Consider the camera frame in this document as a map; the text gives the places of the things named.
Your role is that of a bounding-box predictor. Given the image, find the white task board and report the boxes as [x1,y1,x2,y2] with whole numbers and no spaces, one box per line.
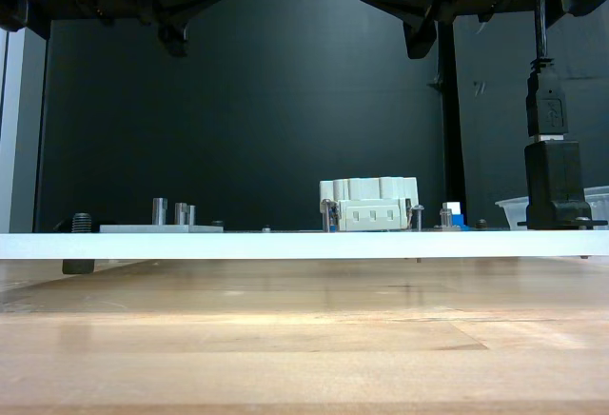
[0,231,609,262]

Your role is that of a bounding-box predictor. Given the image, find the grey metal plate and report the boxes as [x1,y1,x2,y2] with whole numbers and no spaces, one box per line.
[98,223,226,235]

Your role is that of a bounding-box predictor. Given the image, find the clear plastic tub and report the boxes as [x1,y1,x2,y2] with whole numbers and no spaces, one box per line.
[493,185,609,231]

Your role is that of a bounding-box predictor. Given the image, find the black vertical post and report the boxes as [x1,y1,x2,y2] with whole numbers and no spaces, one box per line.
[426,19,466,231]

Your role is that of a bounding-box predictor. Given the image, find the beige multi-pin connector housing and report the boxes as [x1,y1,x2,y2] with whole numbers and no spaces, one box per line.
[318,176,426,234]

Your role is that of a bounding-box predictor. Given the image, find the black USB plug with cable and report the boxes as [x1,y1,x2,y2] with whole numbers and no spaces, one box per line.
[524,0,570,143]

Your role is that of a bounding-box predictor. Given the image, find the black USB socket housing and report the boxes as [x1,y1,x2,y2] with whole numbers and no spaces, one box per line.
[515,139,609,232]

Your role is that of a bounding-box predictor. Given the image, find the blue and white connector block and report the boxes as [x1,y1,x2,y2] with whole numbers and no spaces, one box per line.
[441,201,466,231]

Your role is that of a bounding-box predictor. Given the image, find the black threaded screw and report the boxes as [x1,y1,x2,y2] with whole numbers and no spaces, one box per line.
[61,211,94,276]

